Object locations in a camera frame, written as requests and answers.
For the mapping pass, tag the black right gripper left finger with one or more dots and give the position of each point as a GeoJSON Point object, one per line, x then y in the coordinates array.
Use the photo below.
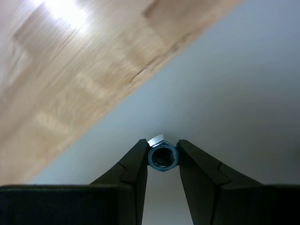
{"type": "Point", "coordinates": [105, 201]}

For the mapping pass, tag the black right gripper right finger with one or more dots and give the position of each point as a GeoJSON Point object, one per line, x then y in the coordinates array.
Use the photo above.
{"type": "Point", "coordinates": [222, 201]}

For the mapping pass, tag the silver M12 hex nut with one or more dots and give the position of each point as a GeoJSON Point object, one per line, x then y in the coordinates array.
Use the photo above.
{"type": "Point", "coordinates": [154, 141]}

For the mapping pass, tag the white plastic board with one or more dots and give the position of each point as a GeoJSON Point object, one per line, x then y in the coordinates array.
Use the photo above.
{"type": "Point", "coordinates": [222, 82]}

